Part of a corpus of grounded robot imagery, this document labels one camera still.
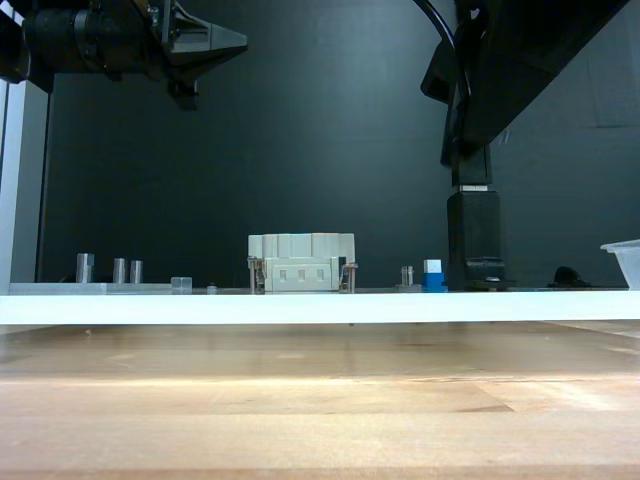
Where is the black USB connector with cable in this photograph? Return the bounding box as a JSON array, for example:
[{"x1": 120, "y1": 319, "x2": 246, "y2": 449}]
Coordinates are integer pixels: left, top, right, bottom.
[{"x1": 412, "y1": 0, "x2": 492, "y2": 194}]

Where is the black USB hub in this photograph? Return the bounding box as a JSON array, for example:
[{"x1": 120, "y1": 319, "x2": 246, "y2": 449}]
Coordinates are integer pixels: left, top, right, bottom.
[{"x1": 446, "y1": 191, "x2": 518, "y2": 292}]

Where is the beige connector housing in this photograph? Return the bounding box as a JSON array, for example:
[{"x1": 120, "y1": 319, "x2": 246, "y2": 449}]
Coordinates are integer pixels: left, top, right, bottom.
[{"x1": 247, "y1": 232, "x2": 360, "y2": 294}]

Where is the clear plastic container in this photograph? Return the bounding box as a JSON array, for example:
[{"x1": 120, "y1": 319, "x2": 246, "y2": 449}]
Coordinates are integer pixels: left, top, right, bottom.
[{"x1": 599, "y1": 239, "x2": 640, "y2": 290}]

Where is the small black lump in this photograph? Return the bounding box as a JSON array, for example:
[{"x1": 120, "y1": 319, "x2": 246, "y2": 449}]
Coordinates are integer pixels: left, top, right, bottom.
[{"x1": 552, "y1": 266, "x2": 596, "y2": 289}]

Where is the notched metal peg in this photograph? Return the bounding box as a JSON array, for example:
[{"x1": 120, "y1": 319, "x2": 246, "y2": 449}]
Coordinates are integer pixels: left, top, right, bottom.
[{"x1": 76, "y1": 252, "x2": 96, "y2": 285}]

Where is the grey metal plate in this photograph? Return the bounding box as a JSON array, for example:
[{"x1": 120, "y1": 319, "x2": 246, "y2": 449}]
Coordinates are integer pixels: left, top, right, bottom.
[{"x1": 8, "y1": 282, "x2": 174, "y2": 296}]

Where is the white board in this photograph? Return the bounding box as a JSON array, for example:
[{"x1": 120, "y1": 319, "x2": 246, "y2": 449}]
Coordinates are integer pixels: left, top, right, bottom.
[{"x1": 0, "y1": 287, "x2": 640, "y2": 325}]

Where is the silver partition frame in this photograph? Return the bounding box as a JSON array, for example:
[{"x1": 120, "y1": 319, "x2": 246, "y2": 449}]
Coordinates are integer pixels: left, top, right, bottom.
[{"x1": 0, "y1": 77, "x2": 51, "y2": 296}]

